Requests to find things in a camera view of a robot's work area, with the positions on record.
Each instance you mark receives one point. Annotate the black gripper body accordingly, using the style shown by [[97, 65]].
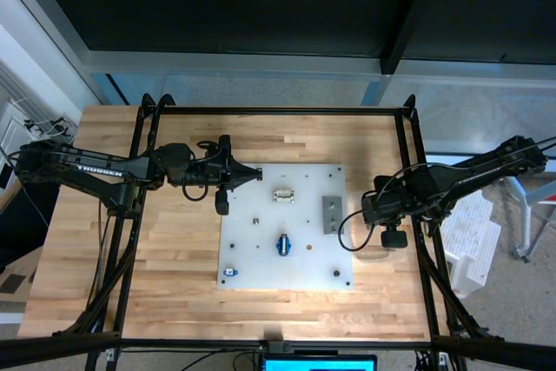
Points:
[[394, 240], [222, 203]]

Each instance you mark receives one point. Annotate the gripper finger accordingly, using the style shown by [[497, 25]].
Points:
[[243, 180], [243, 169]]

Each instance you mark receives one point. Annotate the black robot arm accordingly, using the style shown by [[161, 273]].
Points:
[[473, 175], [108, 167]]

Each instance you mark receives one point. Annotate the clear plastic tub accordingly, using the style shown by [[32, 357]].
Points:
[[369, 256]]

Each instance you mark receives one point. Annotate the beige multi-pin connector housing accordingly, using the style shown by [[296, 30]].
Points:
[[283, 196]]

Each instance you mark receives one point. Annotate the white task board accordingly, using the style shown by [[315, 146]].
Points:
[[269, 223]]

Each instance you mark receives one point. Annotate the grey metal block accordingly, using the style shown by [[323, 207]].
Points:
[[332, 214]]

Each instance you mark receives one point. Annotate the small blue clamp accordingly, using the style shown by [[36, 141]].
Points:
[[225, 272]]

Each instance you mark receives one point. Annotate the large blue clamp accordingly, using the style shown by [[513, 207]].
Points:
[[277, 247]]

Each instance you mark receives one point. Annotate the steel rod in clamp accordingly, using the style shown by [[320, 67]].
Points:
[[284, 245]]

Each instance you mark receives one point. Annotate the white foam packing block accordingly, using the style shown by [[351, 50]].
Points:
[[473, 232]]

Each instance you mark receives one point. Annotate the red panel wheeled stand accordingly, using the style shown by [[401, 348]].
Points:
[[525, 223]]

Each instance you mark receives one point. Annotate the blue laptop screen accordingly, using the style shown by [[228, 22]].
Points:
[[317, 364]]

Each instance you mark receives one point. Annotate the black equipment case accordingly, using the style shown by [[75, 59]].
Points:
[[21, 223]]

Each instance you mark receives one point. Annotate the brown cardboard box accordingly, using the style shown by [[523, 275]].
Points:
[[21, 260]]

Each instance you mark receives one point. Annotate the black aluminium frame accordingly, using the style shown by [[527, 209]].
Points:
[[278, 110]]

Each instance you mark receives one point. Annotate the small black mount block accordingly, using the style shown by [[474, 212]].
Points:
[[278, 347]]

